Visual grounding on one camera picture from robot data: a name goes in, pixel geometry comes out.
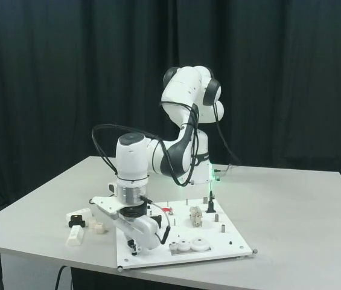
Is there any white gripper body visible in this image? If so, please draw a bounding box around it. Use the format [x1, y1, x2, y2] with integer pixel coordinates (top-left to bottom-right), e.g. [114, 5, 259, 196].
[115, 215, 163, 250]

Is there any white flat mounting plate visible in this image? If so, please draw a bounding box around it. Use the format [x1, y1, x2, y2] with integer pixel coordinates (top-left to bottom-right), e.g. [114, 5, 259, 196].
[89, 195, 147, 219]

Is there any beige connector block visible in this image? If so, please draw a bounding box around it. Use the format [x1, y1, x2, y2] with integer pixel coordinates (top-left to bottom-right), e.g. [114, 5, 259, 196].
[189, 205, 202, 227]

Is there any white long holder block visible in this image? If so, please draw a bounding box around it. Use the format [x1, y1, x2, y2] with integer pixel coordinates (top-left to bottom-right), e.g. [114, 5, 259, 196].
[66, 207, 94, 224]

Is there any white large gear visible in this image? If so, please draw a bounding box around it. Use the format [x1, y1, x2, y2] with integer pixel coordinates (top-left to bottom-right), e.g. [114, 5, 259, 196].
[189, 237, 211, 253]

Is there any black D-SUB plug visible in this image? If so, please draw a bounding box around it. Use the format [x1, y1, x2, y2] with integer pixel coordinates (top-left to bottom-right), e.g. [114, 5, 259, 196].
[68, 214, 88, 228]

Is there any white task board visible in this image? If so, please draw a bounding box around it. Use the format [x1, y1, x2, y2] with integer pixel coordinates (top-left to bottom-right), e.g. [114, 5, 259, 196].
[115, 198, 256, 270]

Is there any black curtain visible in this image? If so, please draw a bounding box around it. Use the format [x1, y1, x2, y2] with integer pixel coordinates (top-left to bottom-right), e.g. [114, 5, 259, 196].
[0, 0, 341, 213]

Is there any silver wrist ring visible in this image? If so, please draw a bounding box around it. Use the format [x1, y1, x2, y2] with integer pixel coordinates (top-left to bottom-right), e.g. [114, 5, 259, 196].
[116, 184, 146, 205]

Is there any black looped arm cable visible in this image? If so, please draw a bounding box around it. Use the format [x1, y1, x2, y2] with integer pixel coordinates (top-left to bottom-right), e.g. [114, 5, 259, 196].
[91, 123, 161, 179]

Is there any black base cable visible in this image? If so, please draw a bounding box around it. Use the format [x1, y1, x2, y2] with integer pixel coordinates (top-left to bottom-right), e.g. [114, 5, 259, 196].
[213, 99, 241, 170]

